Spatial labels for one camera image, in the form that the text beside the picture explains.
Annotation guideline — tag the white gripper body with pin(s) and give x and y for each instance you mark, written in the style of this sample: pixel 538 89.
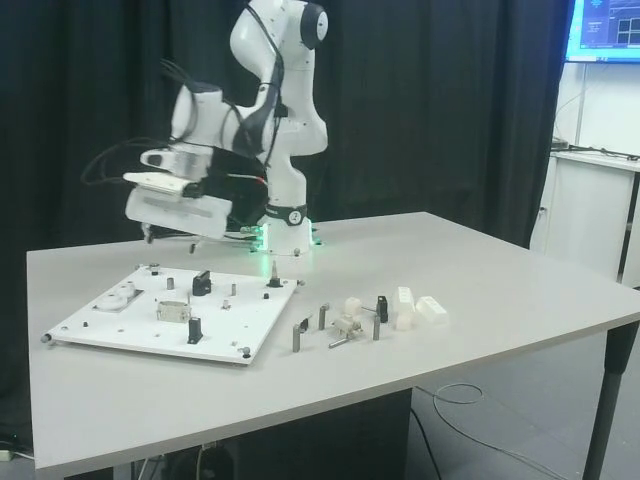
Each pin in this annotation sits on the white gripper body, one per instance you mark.
pixel 175 212

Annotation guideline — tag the white large gear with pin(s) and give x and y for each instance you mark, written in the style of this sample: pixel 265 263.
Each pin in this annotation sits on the white large gear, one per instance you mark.
pixel 107 302

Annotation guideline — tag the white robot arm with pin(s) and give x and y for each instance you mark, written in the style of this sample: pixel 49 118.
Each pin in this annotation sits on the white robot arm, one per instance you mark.
pixel 295 125

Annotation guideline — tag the white medium gear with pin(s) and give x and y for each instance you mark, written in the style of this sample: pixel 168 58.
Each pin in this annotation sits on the white medium gear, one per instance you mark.
pixel 123 292

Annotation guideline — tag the black D-SUB plug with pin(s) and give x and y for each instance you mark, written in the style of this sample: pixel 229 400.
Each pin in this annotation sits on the black D-SUB plug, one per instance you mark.
pixel 201 286

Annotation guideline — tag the grey tapered plug black base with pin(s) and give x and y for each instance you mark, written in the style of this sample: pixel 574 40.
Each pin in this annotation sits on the grey tapered plug black base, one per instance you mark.
pixel 274 276

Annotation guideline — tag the white task board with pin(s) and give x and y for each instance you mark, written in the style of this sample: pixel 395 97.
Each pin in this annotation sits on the white task board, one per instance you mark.
pixel 150 335

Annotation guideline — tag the metal square peg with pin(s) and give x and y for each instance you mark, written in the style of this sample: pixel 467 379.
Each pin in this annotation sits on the metal square peg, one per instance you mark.
pixel 296 341

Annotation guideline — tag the black curtain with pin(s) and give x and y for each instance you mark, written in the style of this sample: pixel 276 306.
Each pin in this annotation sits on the black curtain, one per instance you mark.
pixel 75 75

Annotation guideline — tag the long white peg holder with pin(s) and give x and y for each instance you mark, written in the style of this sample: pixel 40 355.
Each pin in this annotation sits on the long white peg holder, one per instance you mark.
pixel 433 310

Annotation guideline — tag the white cabinet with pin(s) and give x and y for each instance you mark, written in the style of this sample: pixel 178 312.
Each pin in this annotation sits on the white cabinet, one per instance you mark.
pixel 585 215

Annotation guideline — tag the black table leg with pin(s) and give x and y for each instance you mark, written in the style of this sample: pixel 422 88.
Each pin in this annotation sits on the black table leg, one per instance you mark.
pixel 607 400

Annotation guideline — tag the blue screen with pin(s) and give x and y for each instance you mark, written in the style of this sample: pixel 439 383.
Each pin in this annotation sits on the blue screen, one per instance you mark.
pixel 605 30

